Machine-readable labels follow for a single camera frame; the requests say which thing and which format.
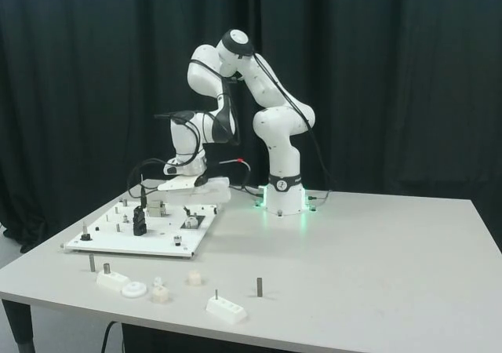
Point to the dark metal table leg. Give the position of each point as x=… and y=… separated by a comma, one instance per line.
x=17, y=325

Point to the black curtain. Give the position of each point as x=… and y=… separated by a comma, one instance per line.
x=78, y=55

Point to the white task board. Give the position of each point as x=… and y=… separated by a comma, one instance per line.
x=157, y=247

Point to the white large gear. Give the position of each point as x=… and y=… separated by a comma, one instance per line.
x=134, y=289

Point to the thick metal round peg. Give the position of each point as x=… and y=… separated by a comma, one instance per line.
x=106, y=268

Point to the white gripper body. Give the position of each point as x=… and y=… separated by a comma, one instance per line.
x=212, y=194

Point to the metal bolt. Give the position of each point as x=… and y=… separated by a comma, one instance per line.
x=85, y=236

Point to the black control cabinet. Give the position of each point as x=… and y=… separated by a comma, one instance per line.
x=157, y=343

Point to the cream small holder block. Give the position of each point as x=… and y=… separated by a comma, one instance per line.
x=160, y=295
x=195, y=279

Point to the white peg holder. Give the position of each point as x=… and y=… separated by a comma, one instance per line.
x=227, y=310
x=113, y=281

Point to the metal BNC plug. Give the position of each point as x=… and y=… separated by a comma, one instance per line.
x=177, y=240

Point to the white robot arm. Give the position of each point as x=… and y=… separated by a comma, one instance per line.
x=280, y=161

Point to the dark metal square peg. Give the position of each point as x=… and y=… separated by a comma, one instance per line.
x=259, y=287

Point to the black D-SUB plug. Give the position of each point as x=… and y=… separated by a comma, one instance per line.
x=138, y=221

